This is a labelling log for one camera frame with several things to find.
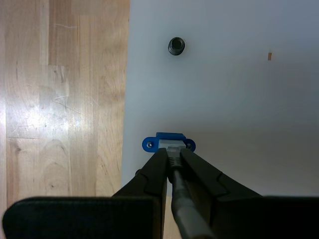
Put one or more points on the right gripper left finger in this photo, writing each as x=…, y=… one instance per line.
x=152, y=179

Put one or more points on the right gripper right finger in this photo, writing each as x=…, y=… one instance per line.
x=211, y=184

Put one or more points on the white task board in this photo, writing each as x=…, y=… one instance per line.
x=224, y=99

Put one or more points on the black threaded screw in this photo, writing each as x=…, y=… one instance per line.
x=176, y=46

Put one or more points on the blue eared RJ45 socket mount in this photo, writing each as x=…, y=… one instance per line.
x=169, y=136

